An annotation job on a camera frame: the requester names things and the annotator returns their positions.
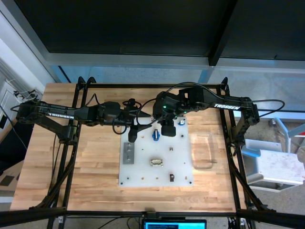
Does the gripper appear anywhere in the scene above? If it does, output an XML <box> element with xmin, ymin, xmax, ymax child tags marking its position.
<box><xmin>118</xmin><ymin>98</ymin><xmax>154</xmax><ymax>143</ymax></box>
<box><xmin>155</xmin><ymin>116</ymin><xmax>178</xmax><ymax>138</ymax></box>

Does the blue round connector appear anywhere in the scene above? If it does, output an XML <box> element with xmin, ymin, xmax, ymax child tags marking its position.
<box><xmin>151</xmin><ymin>128</ymin><xmax>161</xmax><ymax>142</ymax></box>

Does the grey metal plate with pegs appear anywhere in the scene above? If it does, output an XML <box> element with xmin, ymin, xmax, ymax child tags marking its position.
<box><xmin>122</xmin><ymin>142</ymin><xmax>135</xmax><ymax>165</ymax></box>

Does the clear plastic tub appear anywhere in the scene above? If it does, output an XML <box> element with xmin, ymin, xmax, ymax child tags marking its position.
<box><xmin>190</xmin><ymin>132</ymin><xmax>215</xmax><ymax>171</ymax></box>

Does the white mounting board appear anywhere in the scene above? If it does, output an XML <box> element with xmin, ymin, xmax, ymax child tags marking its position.
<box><xmin>118</xmin><ymin>116</ymin><xmax>195</xmax><ymax>188</ymax></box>

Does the blue laptop screen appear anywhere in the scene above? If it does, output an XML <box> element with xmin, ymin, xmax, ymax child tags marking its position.
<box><xmin>142</xmin><ymin>219</ymin><xmax>207</xmax><ymax>229</ymax></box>

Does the white step stool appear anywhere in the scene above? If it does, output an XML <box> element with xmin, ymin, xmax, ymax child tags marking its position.
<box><xmin>243</xmin><ymin>118</ymin><xmax>305</xmax><ymax>194</ymax></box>

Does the tan cardboard sheet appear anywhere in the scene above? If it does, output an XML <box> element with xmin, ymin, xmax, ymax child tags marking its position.
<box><xmin>0</xmin><ymin>159</ymin><xmax>25</xmax><ymax>191</ymax></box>

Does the black table frame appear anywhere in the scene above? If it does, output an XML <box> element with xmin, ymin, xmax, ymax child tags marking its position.
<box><xmin>0</xmin><ymin>76</ymin><xmax>305</xmax><ymax>229</ymax></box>

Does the small black table camera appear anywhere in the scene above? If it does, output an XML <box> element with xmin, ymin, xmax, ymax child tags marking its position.
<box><xmin>144</xmin><ymin>207</ymin><xmax>157</xmax><ymax>219</ymax></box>

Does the black wall beam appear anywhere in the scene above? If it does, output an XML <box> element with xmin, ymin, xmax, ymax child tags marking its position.
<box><xmin>208</xmin><ymin>0</ymin><xmax>238</xmax><ymax>67</ymax></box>

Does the black white cable bundle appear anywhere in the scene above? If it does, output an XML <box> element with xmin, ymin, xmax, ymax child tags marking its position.
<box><xmin>13</xmin><ymin>89</ymin><xmax>40</xmax><ymax>101</ymax></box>

